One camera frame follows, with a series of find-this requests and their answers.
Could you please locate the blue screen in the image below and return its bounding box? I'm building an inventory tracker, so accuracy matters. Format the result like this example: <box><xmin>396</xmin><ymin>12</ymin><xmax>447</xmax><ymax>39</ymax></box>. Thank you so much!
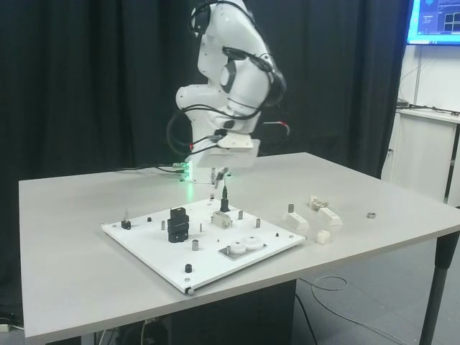
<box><xmin>407</xmin><ymin>0</ymin><xmax>460</xmax><ymax>46</ymax></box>

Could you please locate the white large gear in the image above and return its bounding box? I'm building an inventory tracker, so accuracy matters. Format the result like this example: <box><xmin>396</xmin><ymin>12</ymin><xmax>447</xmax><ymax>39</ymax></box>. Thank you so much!
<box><xmin>243</xmin><ymin>235</ymin><xmax>264</xmax><ymax>252</ymax></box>

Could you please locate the grey floor cable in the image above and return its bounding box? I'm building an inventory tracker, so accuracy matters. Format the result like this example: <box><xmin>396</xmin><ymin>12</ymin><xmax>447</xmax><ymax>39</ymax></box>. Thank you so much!
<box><xmin>310</xmin><ymin>275</ymin><xmax>460</xmax><ymax>345</ymax></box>

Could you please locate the black box under table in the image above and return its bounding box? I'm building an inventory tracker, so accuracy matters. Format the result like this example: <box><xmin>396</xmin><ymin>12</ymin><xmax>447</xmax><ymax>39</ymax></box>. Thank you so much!
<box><xmin>167</xmin><ymin>278</ymin><xmax>300</xmax><ymax>345</ymax></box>

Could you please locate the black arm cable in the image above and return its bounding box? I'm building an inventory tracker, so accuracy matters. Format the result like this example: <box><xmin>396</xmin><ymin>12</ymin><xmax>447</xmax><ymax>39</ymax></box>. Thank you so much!
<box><xmin>166</xmin><ymin>103</ymin><xmax>226</xmax><ymax>155</ymax></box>

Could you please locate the white task board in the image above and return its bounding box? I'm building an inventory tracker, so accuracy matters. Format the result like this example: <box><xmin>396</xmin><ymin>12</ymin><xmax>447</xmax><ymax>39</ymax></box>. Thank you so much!
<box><xmin>101</xmin><ymin>198</ymin><xmax>306</xmax><ymax>296</ymax></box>

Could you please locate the white cabinet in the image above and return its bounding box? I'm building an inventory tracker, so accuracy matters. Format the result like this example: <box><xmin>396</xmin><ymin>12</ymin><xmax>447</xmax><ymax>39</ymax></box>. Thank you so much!
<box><xmin>380</xmin><ymin>106</ymin><xmax>460</xmax><ymax>208</ymax></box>

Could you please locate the beige connector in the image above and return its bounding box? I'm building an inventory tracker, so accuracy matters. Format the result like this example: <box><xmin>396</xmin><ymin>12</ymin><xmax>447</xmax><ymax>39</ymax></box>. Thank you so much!
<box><xmin>211</xmin><ymin>211</ymin><xmax>235</xmax><ymax>229</ymax></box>

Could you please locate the tall black plug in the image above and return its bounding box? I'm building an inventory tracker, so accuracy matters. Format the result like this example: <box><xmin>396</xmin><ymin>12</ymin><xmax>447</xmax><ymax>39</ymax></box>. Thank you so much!
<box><xmin>218</xmin><ymin>185</ymin><xmax>231</xmax><ymax>213</ymax></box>

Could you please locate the black D-SUB plug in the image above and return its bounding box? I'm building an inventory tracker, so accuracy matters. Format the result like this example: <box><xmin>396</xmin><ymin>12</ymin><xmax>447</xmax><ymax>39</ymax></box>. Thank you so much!
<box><xmin>165</xmin><ymin>207</ymin><xmax>190</xmax><ymax>244</ymax></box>

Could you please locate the white peg holder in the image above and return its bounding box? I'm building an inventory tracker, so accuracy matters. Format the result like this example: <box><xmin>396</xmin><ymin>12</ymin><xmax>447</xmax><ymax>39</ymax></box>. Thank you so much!
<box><xmin>316</xmin><ymin>207</ymin><xmax>344</xmax><ymax>229</ymax></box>
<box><xmin>281</xmin><ymin>211</ymin><xmax>311</xmax><ymax>234</ymax></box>

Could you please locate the black curtain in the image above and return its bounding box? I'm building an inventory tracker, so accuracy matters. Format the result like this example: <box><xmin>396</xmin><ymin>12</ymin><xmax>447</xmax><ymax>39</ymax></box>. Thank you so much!
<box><xmin>0</xmin><ymin>0</ymin><xmax>420</xmax><ymax>274</ymax></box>

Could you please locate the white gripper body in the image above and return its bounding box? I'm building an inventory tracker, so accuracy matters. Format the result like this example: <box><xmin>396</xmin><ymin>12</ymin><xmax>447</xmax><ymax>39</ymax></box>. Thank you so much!
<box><xmin>195</xmin><ymin>139</ymin><xmax>260</xmax><ymax>170</ymax></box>

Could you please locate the dark table leg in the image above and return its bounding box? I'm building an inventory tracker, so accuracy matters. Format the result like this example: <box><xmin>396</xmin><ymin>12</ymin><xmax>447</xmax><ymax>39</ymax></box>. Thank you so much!
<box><xmin>419</xmin><ymin>239</ymin><xmax>451</xmax><ymax>345</ymax></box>

